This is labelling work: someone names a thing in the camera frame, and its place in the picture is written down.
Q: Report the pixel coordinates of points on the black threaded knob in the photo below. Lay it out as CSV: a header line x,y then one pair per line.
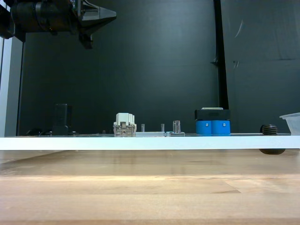
x,y
268,129

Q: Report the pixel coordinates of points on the silver mounting block with posts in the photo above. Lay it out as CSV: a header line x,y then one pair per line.
x,y
150,134

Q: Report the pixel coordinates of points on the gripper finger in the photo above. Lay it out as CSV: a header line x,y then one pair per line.
x,y
105,14
93,25

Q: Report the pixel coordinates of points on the small metal stud socket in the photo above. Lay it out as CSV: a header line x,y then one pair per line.
x,y
177,126

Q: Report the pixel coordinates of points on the beige multi-pin connector housing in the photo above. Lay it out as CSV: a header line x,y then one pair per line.
x,y
124,122

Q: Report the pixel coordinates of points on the white taskboard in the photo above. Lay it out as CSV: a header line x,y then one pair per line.
x,y
150,143

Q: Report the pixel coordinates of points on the blue black D-sub socket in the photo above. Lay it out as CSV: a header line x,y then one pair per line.
x,y
213,127

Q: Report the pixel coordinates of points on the black vertical wall post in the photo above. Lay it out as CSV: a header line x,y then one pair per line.
x,y
222,82

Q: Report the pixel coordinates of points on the black rubber board foot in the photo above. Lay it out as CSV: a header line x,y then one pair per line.
x,y
272,151

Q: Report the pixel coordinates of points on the black plastic bracket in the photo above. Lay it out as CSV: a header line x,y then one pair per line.
x,y
61,117

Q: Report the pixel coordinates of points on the clear plastic tub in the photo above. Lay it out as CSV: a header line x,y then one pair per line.
x,y
295,122

